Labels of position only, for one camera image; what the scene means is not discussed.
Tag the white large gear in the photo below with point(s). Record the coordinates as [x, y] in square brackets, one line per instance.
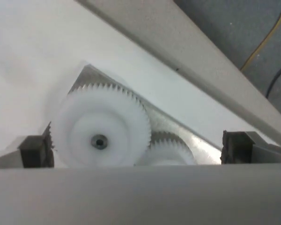
[98, 117]

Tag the white task board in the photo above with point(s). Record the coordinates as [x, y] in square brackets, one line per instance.
[32, 58]

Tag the white medium gear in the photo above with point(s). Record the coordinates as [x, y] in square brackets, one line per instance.
[168, 152]

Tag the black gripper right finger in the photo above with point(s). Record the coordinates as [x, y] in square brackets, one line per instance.
[236, 150]

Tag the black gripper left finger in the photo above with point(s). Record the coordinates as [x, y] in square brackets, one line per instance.
[34, 152]

